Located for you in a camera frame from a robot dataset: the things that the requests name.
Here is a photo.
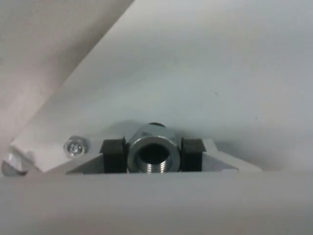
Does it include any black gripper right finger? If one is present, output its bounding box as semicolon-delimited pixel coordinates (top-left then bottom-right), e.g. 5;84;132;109
180;137;239;173

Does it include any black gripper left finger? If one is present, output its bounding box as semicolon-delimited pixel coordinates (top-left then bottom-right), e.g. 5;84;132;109
65;138;127;175

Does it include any metal board corner screw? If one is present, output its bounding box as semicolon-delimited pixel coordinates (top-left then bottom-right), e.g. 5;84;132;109
63;135;88;158

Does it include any white task board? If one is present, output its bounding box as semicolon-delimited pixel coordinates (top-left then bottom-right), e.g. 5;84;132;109
8;0;313;176

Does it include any grey board foot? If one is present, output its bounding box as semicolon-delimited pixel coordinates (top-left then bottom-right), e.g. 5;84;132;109
0;145;35;177

